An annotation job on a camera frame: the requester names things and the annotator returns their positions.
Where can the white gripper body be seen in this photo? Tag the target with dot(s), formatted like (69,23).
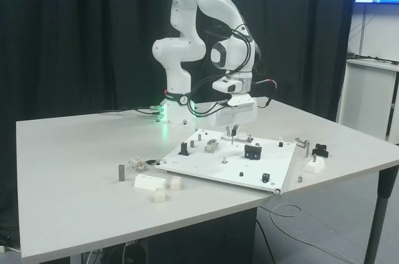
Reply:
(237,115)

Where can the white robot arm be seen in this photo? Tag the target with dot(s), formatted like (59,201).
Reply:
(182,27)

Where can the short metal peg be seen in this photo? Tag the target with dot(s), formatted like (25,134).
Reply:
(315,158)

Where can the white sloped peg holder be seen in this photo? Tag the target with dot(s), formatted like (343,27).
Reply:
(314,167)

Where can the long white peg holder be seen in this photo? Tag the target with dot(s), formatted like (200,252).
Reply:
(149,182)

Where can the grey metal round peg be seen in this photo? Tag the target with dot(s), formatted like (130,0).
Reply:
(121,173)

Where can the white task board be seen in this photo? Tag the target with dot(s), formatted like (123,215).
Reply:
(218,170)

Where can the black USB plug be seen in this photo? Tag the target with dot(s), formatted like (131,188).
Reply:
(184,148)

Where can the metal bolt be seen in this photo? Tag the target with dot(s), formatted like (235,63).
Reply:
(302,143)

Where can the small white holder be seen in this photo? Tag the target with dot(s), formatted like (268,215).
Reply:
(175,183)
(159,196)

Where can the small metal BNC plug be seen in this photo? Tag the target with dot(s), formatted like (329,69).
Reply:
(300,179)

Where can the black Ethernet plug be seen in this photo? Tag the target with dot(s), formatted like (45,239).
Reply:
(151,161)

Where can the black D-SUB plug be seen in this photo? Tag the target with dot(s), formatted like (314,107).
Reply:
(321,150)

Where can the white waterproof plug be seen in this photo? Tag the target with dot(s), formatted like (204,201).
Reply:
(136,164)

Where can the white cabinet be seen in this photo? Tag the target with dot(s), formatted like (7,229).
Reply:
(368,98)

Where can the dark table leg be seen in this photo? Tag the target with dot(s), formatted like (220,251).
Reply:
(378,214)

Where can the black curtain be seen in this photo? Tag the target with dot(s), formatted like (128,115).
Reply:
(78,33)

